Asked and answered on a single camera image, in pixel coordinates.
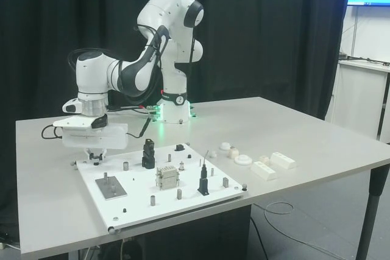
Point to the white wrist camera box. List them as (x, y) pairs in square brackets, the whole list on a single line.
[(71, 106)]

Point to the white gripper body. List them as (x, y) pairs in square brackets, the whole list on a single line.
[(97, 138)]

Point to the white large gear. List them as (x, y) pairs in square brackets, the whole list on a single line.
[(242, 159)]

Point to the white medium gear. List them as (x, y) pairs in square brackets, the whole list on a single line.
[(225, 146)]

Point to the beige rectangular plug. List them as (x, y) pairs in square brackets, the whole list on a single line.
[(167, 177)]

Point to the metal square peg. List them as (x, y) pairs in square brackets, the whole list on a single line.
[(178, 195), (225, 182)]

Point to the flat white mounting plate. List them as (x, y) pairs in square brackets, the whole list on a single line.
[(73, 123)]

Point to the long white peg holder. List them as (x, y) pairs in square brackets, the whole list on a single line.
[(283, 161), (264, 171)]

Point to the white small gear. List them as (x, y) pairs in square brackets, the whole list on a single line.
[(214, 153)]

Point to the black curtain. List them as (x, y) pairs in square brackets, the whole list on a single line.
[(61, 28)]

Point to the metal round peg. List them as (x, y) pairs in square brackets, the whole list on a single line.
[(152, 200), (125, 166)]

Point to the black table leg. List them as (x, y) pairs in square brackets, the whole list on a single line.
[(370, 211)]

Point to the small dark metal bolt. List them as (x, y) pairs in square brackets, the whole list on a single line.
[(97, 160)]

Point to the small white holder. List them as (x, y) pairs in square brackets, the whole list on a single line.
[(264, 159), (234, 152)]

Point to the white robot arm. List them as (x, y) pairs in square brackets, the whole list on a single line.
[(91, 74)]

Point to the black D-SUB plug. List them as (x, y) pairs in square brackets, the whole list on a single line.
[(148, 158)]

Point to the white task board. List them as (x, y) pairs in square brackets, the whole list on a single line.
[(137, 187)]

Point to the metal BNC plug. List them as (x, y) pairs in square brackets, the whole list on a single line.
[(182, 166)]

